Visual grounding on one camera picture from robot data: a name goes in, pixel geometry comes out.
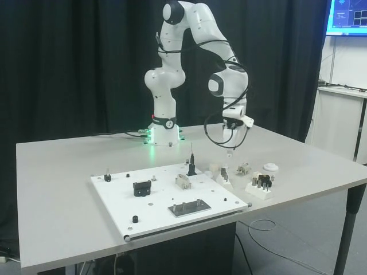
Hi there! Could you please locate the white long peg holder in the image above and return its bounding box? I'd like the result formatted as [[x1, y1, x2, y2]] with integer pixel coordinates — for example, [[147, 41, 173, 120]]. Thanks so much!
[[244, 182, 274, 201]]

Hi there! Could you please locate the black base cable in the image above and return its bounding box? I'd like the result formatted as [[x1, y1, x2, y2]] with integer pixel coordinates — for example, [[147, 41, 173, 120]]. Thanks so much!
[[99, 128, 153, 144]]

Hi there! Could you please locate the white task board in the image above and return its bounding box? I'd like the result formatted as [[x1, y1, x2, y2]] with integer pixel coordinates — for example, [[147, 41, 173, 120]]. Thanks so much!
[[89, 162, 253, 241]]

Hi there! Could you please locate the black D-SUB plug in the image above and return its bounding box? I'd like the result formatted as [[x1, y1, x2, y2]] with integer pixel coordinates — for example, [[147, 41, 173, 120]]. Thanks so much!
[[257, 173, 272, 187]]

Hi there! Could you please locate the white three-peg holder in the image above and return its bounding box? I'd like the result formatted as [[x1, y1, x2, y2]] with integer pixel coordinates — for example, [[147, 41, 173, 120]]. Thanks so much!
[[213, 168, 233, 190]]

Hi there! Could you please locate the black curtain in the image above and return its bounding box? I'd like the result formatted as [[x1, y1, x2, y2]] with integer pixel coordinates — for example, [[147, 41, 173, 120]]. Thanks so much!
[[0, 0, 327, 250]]

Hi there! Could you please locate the grey floor cable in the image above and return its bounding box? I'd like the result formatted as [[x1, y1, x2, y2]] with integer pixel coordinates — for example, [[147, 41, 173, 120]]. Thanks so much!
[[234, 219, 336, 275]]

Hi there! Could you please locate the dark table leg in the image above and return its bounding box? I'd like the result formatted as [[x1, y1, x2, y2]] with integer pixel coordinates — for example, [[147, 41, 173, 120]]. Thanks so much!
[[334, 183, 364, 275]]

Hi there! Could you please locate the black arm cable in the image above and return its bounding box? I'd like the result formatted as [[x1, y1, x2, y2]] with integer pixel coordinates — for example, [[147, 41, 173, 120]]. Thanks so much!
[[156, 33, 251, 115]]

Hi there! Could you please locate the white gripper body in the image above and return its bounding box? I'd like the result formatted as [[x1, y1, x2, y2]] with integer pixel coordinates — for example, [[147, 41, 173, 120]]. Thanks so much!
[[222, 125, 248, 151]]

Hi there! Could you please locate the blue screen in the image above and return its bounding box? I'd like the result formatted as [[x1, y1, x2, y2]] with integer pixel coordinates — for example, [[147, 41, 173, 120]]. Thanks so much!
[[326, 0, 367, 37]]

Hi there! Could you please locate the white cabinet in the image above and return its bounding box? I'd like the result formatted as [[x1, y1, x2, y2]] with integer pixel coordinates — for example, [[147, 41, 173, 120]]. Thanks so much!
[[305, 84, 367, 166]]

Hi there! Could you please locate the black tangled cable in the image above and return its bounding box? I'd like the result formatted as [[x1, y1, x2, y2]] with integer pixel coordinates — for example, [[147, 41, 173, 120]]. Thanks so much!
[[317, 81, 367, 92]]

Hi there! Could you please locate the tall black upright plug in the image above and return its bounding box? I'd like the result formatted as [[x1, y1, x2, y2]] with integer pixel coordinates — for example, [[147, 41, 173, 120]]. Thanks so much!
[[186, 144, 197, 176]]

